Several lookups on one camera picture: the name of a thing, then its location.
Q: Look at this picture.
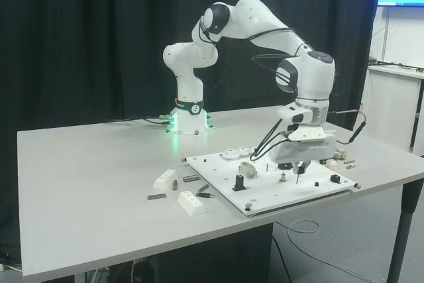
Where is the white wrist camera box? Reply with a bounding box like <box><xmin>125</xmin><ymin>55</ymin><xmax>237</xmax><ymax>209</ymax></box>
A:
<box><xmin>277</xmin><ymin>105</ymin><xmax>314</xmax><ymax>126</ymax></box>

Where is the black under-table cabinet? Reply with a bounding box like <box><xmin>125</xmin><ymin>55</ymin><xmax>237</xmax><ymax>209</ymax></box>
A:
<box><xmin>84</xmin><ymin>221</ymin><xmax>276</xmax><ymax>283</ymax></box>

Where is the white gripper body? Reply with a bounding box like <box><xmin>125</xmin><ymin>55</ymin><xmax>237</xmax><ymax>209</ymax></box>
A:
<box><xmin>268</xmin><ymin>122</ymin><xmax>339</xmax><ymax>166</ymax></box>

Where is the black curtain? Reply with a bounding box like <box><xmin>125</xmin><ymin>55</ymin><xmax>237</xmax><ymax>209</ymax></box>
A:
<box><xmin>0</xmin><ymin>0</ymin><xmax>388</xmax><ymax>257</ymax></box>

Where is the thin floor cable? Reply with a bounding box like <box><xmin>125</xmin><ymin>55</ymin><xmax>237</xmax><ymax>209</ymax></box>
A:
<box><xmin>286</xmin><ymin>218</ymin><xmax>332</xmax><ymax>283</ymax></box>

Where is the dark table leg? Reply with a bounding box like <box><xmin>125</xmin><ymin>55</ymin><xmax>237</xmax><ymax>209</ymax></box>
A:
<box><xmin>398</xmin><ymin>180</ymin><xmax>418</xmax><ymax>283</ymax></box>

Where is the white task board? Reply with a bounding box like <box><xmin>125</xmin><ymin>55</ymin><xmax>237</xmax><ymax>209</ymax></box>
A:
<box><xmin>181</xmin><ymin>147</ymin><xmax>362</xmax><ymax>218</ymax></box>

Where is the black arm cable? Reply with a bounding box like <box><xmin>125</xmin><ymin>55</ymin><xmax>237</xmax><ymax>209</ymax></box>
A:
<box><xmin>250</xmin><ymin>27</ymin><xmax>309</xmax><ymax>162</ymax></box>

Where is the black base cable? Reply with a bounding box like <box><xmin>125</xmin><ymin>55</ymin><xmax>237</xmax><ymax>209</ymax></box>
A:
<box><xmin>114</xmin><ymin>115</ymin><xmax>174</xmax><ymax>127</ymax></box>

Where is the black floor cable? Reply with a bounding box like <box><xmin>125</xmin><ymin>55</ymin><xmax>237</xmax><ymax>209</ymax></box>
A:
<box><xmin>271</xmin><ymin>236</ymin><xmax>288</xmax><ymax>283</ymax></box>

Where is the thin black rod on wire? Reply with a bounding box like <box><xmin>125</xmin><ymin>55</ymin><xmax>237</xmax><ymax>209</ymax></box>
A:
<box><xmin>329</xmin><ymin>107</ymin><xmax>368</xmax><ymax>146</ymax></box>

